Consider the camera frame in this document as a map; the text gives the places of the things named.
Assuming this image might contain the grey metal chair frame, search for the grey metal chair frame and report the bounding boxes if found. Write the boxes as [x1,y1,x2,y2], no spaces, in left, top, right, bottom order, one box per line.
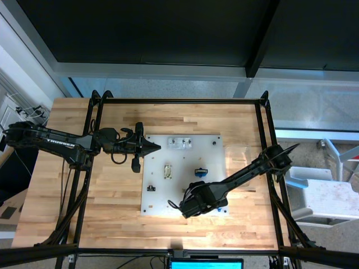
[316,137,359,182]

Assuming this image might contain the blue screen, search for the blue screen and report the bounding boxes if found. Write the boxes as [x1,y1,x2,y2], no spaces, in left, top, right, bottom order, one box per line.
[167,258,245,269]

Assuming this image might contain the clear acrylic bar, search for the clear acrylic bar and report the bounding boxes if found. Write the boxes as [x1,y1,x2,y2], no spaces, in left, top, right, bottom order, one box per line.
[167,137,194,151]

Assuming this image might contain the clear plastic tub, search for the clear plastic tub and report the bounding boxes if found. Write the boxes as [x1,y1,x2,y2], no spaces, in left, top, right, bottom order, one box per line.
[225,143,252,188]

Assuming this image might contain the white plastic stool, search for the white plastic stool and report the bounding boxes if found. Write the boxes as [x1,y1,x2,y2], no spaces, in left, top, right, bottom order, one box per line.
[284,166,359,228]

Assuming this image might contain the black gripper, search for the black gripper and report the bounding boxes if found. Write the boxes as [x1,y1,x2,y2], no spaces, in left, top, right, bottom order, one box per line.
[181,196,229,220]
[112,122,162,174]

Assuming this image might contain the black wall post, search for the black wall post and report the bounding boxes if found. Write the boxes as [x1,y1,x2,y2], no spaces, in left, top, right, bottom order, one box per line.
[245,0,281,78]

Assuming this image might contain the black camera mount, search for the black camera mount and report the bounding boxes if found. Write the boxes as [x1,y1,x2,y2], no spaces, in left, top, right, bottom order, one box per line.
[171,247,188,259]

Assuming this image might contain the white cable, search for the white cable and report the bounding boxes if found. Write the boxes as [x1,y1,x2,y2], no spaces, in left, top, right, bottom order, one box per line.
[15,105,51,118]

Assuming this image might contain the black table frame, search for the black table frame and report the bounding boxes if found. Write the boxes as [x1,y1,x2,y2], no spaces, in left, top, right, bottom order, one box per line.
[0,89,359,269]

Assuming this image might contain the white board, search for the white board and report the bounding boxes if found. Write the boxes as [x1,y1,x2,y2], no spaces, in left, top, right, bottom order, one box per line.
[139,134,230,216]

